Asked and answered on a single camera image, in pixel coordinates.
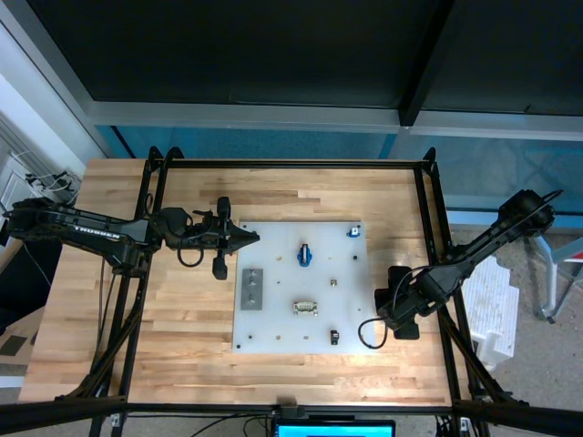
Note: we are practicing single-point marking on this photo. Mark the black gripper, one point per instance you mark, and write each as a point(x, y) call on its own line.
point(211, 232)
point(401, 275)

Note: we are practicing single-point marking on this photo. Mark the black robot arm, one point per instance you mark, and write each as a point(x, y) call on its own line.
point(95, 232)
point(483, 248)

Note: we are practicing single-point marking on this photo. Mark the black connector housing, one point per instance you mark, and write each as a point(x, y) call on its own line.
point(335, 337)

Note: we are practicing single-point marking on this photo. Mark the grey HAN10E socket housing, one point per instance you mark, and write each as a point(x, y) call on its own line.
point(305, 307)

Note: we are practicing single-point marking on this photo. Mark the grey metal plate with pegs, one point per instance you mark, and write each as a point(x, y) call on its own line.
point(246, 291)

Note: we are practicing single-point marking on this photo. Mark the small blue white socket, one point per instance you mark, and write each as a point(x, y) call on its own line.
point(351, 234)

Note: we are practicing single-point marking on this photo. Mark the white plastic task board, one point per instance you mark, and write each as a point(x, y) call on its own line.
point(273, 318)

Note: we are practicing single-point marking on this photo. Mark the grey metal stand legs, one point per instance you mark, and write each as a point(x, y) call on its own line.
point(552, 282)

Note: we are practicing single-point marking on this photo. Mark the blue-lit screen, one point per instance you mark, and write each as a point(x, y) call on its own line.
point(332, 430)

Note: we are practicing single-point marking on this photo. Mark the red and white sign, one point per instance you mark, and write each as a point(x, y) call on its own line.
point(575, 258)

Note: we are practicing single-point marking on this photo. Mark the brown cardboard box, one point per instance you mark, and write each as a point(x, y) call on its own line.
point(18, 325)

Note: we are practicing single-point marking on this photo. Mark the blue connector mount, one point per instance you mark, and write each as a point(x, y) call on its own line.
point(303, 259)

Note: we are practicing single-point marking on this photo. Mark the black table-level camera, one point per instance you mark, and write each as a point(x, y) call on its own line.
point(290, 409)

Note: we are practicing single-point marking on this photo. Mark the black aluminium frame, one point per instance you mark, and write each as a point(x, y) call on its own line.
point(54, 412)

